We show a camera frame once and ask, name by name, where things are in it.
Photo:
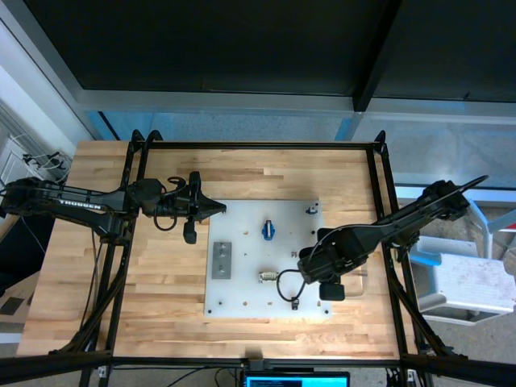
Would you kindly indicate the white step ladder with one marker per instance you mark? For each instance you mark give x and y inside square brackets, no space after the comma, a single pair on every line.
[471,282]

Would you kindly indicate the clear plastic tub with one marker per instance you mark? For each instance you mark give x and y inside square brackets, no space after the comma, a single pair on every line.
[356,288]

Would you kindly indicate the beige HAN10E hub socket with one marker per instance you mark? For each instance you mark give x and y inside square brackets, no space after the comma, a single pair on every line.
[267,276]

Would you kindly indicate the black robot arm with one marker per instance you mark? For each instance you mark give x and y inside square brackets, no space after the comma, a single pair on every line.
[383,230]
[80,201]

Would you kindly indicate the laptop screen with blue edge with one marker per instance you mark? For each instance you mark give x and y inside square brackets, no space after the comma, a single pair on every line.
[294,381]

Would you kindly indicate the grey metal block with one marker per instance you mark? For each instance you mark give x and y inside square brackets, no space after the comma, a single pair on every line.
[219,274]

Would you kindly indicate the white mounting board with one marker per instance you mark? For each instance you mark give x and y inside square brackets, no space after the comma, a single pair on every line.
[242,282]

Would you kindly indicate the small black connector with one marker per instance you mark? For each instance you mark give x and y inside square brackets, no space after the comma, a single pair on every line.
[295,304]

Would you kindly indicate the black aluminium frame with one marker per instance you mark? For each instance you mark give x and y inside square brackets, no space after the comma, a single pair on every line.
[258,144]

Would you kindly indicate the blue and white socket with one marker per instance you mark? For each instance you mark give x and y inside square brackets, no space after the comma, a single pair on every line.
[311,210]

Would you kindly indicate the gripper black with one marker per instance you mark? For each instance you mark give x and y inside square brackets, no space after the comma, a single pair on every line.
[322,268]
[192,205]

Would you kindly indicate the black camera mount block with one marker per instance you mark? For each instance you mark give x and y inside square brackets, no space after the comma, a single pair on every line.
[255,364]

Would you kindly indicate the blue clamp connector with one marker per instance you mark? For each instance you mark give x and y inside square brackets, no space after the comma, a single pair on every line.
[267,231]

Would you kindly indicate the brown cardboard box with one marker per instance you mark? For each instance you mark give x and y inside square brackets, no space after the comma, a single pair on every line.
[24,290]

